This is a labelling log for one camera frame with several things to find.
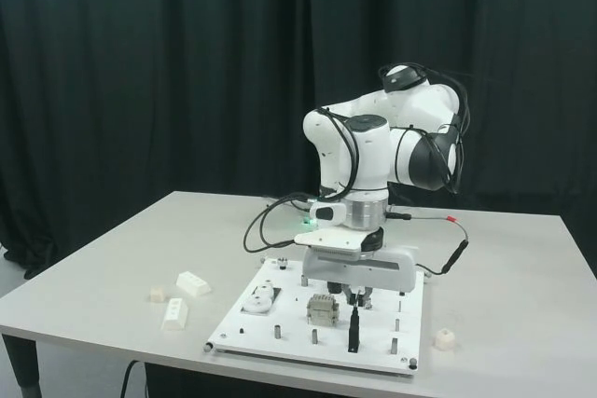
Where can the long white holder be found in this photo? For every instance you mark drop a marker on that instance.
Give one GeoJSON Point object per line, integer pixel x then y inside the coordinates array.
{"type": "Point", "coordinates": [175, 314]}
{"type": "Point", "coordinates": [192, 284]}

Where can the small metal plug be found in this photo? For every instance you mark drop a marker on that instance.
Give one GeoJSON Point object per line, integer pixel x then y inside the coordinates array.
{"type": "Point", "coordinates": [282, 263]}

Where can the white task board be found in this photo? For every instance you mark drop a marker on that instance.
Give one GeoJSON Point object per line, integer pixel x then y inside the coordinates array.
{"type": "Point", "coordinates": [289, 323]}

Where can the white large gear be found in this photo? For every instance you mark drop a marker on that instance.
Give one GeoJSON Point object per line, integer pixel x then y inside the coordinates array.
{"type": "Point", "coordinates": [255, 306]}

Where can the white medium gear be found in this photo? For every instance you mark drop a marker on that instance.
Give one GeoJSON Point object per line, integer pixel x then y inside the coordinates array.
{"type": "Point", "coordinates": [265, 289]}

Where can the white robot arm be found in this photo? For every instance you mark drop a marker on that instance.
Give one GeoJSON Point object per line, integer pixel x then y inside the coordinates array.
{"type": "Point", "coordinates": [368, 155]}

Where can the black table leg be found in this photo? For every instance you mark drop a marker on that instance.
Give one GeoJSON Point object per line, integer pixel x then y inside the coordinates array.
{"type": "Point", "coordinates": [21, 365]}

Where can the black USB plug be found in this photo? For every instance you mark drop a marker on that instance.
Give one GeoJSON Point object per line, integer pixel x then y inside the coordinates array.
{"type": "Point", "coordinates": [353, 330]}

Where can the black curtain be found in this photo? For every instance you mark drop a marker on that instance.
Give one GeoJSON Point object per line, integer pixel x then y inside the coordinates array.
{"type": "Point", "coordinates": [116, 67]}

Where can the beige metal waterproof plug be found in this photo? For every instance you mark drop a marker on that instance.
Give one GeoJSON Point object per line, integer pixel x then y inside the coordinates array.
{"type": "Point", "coordinates": [322, 309]}

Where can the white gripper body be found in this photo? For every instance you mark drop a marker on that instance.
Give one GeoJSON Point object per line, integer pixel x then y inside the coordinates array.
{"type": "Point", "coordinates": [359, 272]}

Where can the small white holder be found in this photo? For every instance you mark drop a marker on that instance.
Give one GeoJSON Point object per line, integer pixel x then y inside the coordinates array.
{"type": "Point", "coordinates": [157, 294]}
{"type": "Point", "coordinates": [445, 339]}

